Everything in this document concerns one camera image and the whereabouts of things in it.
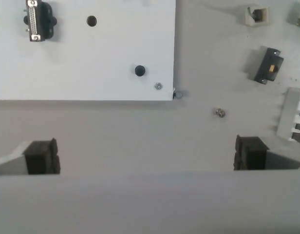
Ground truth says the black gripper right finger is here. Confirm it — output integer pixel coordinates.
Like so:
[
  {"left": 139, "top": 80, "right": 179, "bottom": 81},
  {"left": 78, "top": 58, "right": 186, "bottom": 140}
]
[{"left": 234, "top": 135, "right": 300, "bottom": 171}]

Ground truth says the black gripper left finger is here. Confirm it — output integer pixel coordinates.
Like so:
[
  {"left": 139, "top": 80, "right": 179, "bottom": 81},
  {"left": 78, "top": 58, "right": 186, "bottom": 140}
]
[{"left": 0, "top": 138, "right": 61, "bottom": 176}]

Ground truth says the white Ethernet plug holder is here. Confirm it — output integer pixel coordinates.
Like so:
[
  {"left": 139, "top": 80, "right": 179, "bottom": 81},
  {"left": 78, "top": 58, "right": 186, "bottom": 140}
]
[{"left": 286, "top": 1, "right": 300, "bottom": 31}]

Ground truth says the white peg holder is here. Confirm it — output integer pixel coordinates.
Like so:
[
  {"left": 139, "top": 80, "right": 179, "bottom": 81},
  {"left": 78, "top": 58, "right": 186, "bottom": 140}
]
[{"left": 276, "top": 87, "right": 300, "bottom": 142}]

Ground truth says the white D-SUB plug holder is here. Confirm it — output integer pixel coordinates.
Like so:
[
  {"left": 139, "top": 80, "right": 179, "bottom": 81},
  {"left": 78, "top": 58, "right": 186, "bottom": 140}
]
[{"left": 243, "top": 46, "right": 270, "bottom": 80}]

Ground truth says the white task board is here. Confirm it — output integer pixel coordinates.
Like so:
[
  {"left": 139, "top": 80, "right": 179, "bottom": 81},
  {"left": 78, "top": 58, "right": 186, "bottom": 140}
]
[{"left": 0, "top": 0, "right": 177, "bottom": 101}]

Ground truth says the white USB plug holder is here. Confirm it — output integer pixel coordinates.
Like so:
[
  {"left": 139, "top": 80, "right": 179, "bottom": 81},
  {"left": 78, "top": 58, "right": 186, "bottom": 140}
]
[{"left": 243, "top": 6, "right": 269, "bottom": 27}]

